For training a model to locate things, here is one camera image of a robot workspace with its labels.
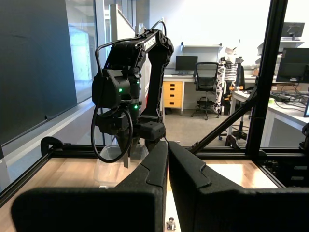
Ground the thin black cable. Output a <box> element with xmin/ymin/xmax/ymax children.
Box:
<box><xmin>95</xmin><ymin>35</ymin><xmax>145</xmax><ymax>73</ymax></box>

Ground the black computer monitor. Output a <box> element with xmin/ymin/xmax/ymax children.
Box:
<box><xmin>276</xmin><ymin>47</ymin><xmax>309</xmax><ymax>84</ymax></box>
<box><xmin>281</xmin><ymin>22</ymin><xmax>306</xmax><ymax>41</ymax></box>
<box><xmin>175</xmin><ymin>55</ymin><xmax>198</xmax><ymax>75</ymax></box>

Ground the black looped cable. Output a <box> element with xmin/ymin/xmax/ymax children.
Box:
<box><xmin>90</xmin><ymin>106</ymin><xmax>135</xmax><ymax>164</ymax></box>

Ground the black metal frame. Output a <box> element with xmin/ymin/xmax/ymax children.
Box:
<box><xmin>0</xmin><ymin>0</ymin><xmax>309</xmax><ymax>208</ymax></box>

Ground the white task board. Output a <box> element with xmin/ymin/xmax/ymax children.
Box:
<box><xmin>166</xmin><ymin>188</ymin><xmax>181</xmax><ymax>232</ymax></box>

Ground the yellow drawer cabinet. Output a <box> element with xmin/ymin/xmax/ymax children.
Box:
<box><xmin>163</xmin><ymin>81</ymin><xmax>183</xmax><ymax>109</ymax></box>

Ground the white lattice stand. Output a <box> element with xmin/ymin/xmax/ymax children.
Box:
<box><xmin>213</xmin><ymin>55</ymin><xmax>239</xmax><ymax>116</ymax></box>

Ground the white desk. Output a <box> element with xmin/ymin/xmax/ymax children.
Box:
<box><xmin>163</xmin><ymin>73</ymin><xmax>232</xmax><ymax>112</ymax></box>
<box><xmin>229</xmin><ymin>82</ymin><xmax>309</xmax><ymax>148</ymax></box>

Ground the clear plastic tub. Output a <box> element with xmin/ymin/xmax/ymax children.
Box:
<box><xmin>93</xmin><ymin>144</ymin><xmax>150</xmax><ymax>188</ymax></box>

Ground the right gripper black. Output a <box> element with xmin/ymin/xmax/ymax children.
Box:
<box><xmin>95</xmin><ymin>110</ymin><xmax>167</xmax><ymax>159</ymax></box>

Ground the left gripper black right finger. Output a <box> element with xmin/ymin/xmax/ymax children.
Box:
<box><xmin>168</xmin><ymin>142</ymin><xmax>309</xmax><ymax>232</ymax></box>

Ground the black office chair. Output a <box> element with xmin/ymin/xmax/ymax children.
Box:
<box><xmin>190</xmin><ymin>61</ymin><xmax>222</xmax><ymax>121</ymax></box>

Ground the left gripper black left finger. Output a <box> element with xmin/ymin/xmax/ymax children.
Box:
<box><xmin>11</xmin><ymin>141</ymin><xmax>169</xmax><ymax>232</ymax></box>

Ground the white wall shelf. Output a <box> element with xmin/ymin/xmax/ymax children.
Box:
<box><xmin>180</xmin><ymin>43</ymin><xmax>224</xmax><ymax>63</ymax></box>

